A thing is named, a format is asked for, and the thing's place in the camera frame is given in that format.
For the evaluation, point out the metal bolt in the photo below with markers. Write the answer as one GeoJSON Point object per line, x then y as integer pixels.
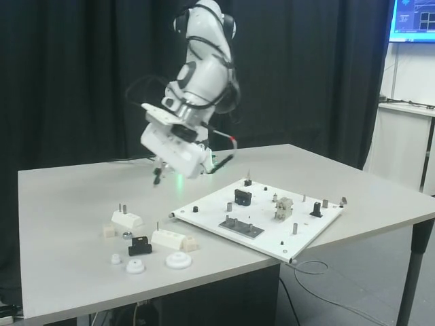
{"type": "Point", "coordinates": [126, 234]}

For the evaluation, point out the metal BNC plug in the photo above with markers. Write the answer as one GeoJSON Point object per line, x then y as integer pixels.
{"type": "Point", "coordinates": [274, 197]}

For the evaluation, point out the white peg holder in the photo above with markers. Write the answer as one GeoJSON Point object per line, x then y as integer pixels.
{"type": "Point", "coordinates": [166, 241]}
{"type": "Point", "coordinates": [129, 220]}

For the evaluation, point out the black Ethernet plug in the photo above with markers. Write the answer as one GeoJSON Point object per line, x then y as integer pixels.
{"type": "Point", "coordinates": [247, 182]}

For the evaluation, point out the thin black rod red tag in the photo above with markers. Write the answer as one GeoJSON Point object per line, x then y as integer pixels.
{"type": "Point", "coordinates": [222, 164]}

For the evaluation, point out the white large gear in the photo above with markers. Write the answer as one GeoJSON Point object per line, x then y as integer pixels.
{"type": "Point", "coordinates": [177, 261]}

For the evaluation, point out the black USB plug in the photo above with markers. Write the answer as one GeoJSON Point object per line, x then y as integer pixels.
{"type": "Point", "coordinates": [156, 178]}

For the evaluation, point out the blue screen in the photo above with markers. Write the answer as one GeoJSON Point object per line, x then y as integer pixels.
{"type": "Point", "coordinates": [413, 20]}

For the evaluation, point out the black table leg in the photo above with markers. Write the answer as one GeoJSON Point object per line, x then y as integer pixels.
{"type": "Point", "coordinates": [413, 271]}

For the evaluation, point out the white task board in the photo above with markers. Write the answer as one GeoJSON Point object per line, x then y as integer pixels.
{"type": "Point", "coordinates": [261, 220]}

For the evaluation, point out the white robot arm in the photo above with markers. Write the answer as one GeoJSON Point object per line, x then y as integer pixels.
{"type": "Point", "coordinates": [207, 74]}

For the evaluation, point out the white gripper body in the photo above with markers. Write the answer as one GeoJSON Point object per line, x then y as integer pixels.
{"type": "Point", "coordinates": [173, 153]}

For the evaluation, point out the white cabinet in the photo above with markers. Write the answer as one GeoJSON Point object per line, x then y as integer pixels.
{"type": "Point", "coordinates": [404, 146]}

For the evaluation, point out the white small gear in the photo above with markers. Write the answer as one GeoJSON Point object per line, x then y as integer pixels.
{"type": "Point", "coordinates": [115, 259]}

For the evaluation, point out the small white plug holder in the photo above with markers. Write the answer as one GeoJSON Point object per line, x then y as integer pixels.
{"type": "Point", "coordinates": [108, 231]}
{"type": "Point", "coordinates": [190, 245]}

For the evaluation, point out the beige waterproof plug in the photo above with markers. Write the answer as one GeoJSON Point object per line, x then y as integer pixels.
{"type": "Point", "coordinates": [283, 212]}

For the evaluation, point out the black curtain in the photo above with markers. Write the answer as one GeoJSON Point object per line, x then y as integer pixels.
{"type": "Point", "coordinates": [85, 68]}

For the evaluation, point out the white medium gear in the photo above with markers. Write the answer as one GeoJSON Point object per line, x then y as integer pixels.
{"type": "Point", "coordinates": [135, 266]}

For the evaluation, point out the black D-SUB plug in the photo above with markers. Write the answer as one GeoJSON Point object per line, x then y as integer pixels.
{"type": "Point", "coordinates": [140, 245]}

